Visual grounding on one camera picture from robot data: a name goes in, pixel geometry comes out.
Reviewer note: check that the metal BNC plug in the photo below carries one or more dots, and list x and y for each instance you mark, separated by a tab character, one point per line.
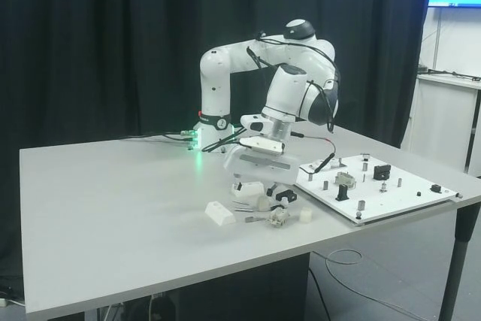
384	186

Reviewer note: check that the dark grey table leg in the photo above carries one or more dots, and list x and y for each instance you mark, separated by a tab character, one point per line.
456	261

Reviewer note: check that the white cabinet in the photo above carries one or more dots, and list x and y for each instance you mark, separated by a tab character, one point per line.
443	122

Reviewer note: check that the black D-SUB plug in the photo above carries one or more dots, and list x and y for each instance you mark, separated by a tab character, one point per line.
381	172

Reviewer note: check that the white peg holder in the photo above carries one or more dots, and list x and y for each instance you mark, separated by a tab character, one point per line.
252	189
219	214

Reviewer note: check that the metal square peg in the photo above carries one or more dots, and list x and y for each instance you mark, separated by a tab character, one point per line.
252	218
340	162
362	205

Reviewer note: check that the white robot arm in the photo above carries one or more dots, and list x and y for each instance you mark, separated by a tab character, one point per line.
214	84

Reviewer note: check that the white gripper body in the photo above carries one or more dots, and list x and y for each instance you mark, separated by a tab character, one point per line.
259	174

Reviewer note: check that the white task board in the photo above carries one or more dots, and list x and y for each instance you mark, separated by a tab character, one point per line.
394	204

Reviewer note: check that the small white cube holder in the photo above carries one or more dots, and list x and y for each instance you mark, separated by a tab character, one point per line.
306	215
263	202

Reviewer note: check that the white medium gear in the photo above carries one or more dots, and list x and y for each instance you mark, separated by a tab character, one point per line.
333	164

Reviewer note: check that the black curtain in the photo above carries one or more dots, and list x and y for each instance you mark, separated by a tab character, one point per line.
112	35

